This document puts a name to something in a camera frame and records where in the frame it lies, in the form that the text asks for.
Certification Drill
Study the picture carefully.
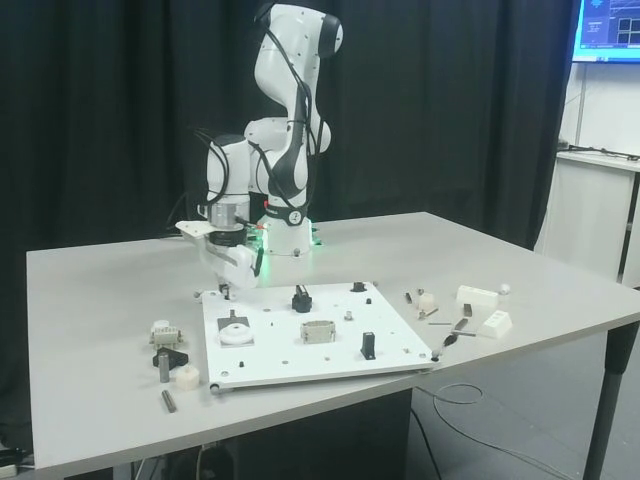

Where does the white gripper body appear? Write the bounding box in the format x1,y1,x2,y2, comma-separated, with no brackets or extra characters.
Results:
196,241,259,291

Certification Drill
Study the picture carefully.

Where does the white large gear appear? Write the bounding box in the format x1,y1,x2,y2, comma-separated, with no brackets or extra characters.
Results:
219,323,252,347

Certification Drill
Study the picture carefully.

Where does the flat white mounting plate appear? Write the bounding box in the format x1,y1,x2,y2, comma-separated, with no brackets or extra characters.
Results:
174,218,215,242

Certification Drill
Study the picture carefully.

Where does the beige rectangular connector plug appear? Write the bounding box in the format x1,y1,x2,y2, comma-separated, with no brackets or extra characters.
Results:
149,325,182,347

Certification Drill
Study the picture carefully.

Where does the white task board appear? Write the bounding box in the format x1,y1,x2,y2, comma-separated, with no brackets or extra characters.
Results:
199,279,435,396

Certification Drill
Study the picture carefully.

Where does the long white peg holder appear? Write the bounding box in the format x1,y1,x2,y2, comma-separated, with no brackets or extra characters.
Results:
455,284,501,309

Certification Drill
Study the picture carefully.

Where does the sloped white peg holder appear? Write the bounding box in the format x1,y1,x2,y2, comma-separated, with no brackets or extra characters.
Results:
481,309,514,340

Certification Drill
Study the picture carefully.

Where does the black curtain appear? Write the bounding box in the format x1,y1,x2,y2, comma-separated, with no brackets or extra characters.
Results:
0,0,585,451

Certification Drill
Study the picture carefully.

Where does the white cabinet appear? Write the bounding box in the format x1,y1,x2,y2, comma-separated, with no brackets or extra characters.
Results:
535,148,640,290

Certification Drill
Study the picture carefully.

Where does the black table leg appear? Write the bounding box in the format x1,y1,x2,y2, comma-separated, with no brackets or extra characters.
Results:
583,319,632,480

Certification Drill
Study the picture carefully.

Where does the blue screen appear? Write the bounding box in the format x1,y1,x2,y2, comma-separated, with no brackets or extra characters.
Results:
571,0,640,65

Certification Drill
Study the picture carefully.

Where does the black camera cable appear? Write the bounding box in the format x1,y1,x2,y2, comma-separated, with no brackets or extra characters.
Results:
192,127,231,221

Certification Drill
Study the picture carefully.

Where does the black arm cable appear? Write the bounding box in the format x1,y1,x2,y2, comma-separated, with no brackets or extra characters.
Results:
254,4,315,221

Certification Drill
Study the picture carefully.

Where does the grey floor cable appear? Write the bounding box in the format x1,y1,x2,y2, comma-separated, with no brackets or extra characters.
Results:
430,382,506,454

